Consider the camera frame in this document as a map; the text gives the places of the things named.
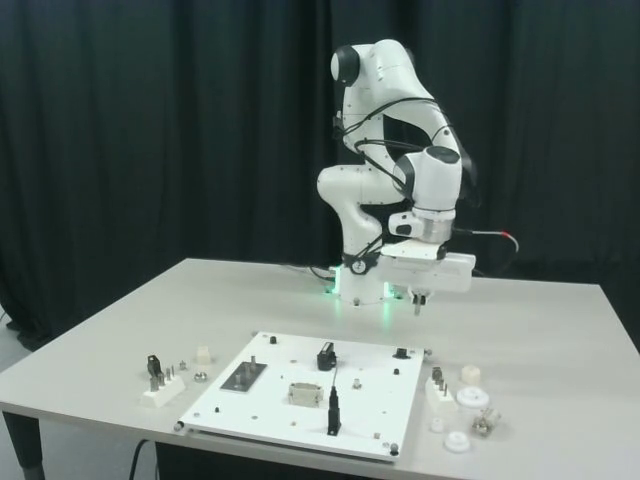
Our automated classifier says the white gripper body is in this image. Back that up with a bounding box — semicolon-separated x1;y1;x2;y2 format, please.
377;249;477;295

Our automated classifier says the white peg holder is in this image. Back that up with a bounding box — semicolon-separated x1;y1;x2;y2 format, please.
139;377;185;410
424;379;459;414

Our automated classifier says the white large gear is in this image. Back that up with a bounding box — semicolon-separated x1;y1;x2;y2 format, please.
456;385;489;409

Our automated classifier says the black USB plug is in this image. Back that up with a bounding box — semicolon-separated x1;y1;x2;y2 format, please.
327;372;342;419

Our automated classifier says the white medium gear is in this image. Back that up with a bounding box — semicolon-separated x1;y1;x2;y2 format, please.
443;430;472;452

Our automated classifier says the white task board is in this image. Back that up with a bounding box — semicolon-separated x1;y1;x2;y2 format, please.
172;328;432;464

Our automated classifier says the black cabinet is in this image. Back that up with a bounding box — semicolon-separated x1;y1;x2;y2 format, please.
154;439;399;480

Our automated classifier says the black plug block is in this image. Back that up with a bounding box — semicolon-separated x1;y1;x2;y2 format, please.
145;354;164;389

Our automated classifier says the black curtain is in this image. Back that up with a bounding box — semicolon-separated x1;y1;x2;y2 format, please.
0;0;640;346

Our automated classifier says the black table leg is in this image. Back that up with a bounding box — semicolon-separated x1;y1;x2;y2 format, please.
2;412;41;480

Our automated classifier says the black base cable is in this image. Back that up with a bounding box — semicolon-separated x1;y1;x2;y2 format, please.
280;262;347;282

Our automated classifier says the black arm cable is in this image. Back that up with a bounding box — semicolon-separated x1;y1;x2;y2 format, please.
332;97;476;211

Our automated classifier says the black floor cable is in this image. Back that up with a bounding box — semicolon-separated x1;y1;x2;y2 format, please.
130;438;157;480

